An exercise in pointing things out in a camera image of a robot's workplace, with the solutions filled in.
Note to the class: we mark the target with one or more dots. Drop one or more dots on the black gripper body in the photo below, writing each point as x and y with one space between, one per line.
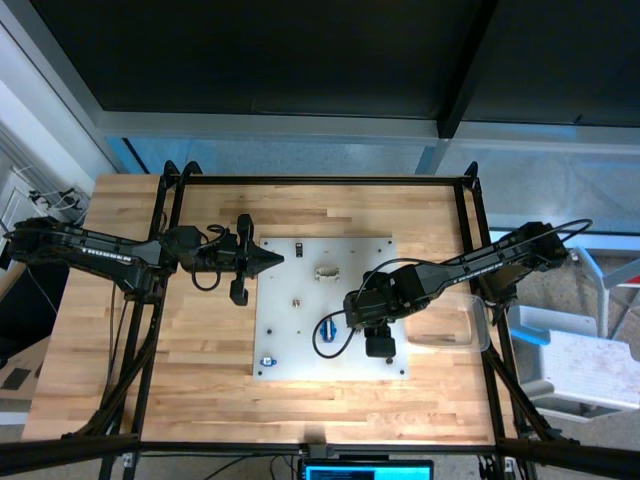
370 307
243 255

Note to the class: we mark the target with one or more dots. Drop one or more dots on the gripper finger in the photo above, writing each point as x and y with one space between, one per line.
262 265
262 252

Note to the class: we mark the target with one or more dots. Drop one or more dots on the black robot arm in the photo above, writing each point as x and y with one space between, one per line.
110 255
475 267

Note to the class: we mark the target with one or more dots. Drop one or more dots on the black silver plug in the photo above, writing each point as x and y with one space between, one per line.
328 330

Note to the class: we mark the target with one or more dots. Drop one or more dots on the beige connector housing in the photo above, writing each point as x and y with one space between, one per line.
327 274

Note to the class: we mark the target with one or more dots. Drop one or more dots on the blue round holder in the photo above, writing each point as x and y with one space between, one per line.
321 333

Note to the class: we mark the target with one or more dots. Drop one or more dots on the clear plastic tub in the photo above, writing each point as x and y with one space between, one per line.
440 320

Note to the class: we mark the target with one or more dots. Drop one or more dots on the white task board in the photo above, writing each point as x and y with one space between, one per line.
285 345

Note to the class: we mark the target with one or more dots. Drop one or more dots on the blue white connector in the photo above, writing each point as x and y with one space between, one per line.
268 361

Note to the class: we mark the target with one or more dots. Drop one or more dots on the laptop screen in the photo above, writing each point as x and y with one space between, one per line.
365 470

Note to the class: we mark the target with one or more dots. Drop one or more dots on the white plastic step stool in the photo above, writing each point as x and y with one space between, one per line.
585 360

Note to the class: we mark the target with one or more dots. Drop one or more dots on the grey metal stand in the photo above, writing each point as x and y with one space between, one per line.
602 300

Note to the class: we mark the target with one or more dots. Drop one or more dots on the brown cardboard box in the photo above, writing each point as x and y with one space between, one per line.
20 360

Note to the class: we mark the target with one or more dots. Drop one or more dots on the black room pillar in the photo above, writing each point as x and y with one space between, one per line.
465 75

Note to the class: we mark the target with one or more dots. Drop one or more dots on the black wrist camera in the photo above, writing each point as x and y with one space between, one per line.
380 344

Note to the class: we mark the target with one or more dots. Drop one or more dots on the small camera mount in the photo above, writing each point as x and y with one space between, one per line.
315 445

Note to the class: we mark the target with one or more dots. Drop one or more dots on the black table frame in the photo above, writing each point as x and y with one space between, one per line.
65 448

